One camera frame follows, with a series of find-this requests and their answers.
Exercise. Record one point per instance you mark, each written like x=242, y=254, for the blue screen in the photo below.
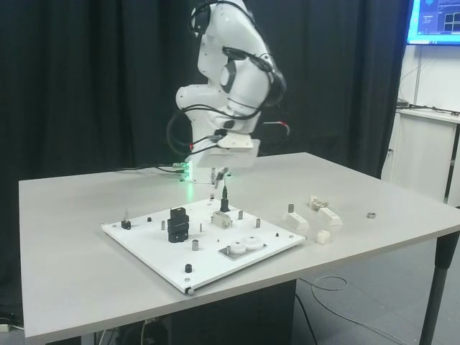
x=436, y=19

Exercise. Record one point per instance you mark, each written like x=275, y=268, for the white large gear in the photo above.
x=253, y=243

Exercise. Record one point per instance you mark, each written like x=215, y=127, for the black box under table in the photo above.
x=233, y=316

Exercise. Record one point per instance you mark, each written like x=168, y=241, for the small metal nut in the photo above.
x=371, y=216

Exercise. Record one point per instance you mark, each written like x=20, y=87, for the white plug holder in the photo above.
x=314, y=199

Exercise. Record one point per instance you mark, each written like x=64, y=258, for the small black knob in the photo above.
x=187, y=269

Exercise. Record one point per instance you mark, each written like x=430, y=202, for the white task board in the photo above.
x=201, y=244

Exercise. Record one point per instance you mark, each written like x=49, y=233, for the white cabinet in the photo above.
x=420, y=154

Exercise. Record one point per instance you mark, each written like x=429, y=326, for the beige connector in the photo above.
x=221, y=220

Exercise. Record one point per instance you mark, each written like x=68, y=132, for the thick metal round peg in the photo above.
x=196, y=245

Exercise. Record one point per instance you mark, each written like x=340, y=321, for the small white cube holder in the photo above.
x=323, y=236

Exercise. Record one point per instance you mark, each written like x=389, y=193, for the tall black plug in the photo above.
x=224, y=203

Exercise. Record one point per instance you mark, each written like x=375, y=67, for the black D-SUB plug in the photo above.
x=177, y=226

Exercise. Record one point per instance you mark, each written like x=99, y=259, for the white peg holder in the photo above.
x=296, y=223
x=329, y=217

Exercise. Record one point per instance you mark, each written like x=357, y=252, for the black curtain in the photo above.
x=90, y=82

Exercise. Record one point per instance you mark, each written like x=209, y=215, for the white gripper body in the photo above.
x=230, y=158

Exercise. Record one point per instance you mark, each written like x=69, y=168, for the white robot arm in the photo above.
x=230, y=72

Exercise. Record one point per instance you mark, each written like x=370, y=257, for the metal square peg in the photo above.
x=290, y=208

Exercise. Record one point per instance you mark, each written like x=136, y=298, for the dark table leg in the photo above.
x=435, y=287

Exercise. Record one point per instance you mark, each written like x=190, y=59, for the white medium gear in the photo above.
x=235, y=248

